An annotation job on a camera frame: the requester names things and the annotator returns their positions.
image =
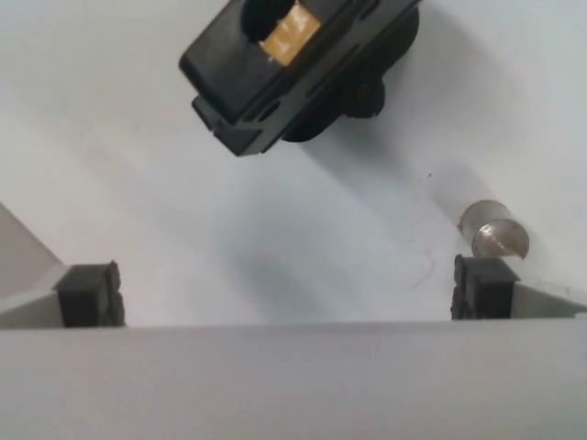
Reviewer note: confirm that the large metal round peg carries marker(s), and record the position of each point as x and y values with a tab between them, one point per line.
497	231

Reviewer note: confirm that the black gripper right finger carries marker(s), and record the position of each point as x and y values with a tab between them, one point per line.
481	293

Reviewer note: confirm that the black D-SUB plug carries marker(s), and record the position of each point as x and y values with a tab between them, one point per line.
275	78

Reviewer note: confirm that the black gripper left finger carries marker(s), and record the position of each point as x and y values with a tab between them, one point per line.
87	293

